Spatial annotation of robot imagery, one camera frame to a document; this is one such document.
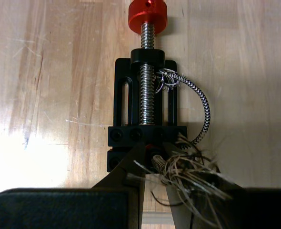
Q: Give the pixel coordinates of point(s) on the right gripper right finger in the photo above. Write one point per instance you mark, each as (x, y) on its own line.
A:
(262, 210)

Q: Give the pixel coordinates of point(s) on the black mini vise red knob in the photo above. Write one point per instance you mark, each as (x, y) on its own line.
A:
(119, 71)

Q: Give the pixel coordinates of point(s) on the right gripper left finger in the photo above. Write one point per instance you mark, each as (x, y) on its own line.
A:
(59, 210)

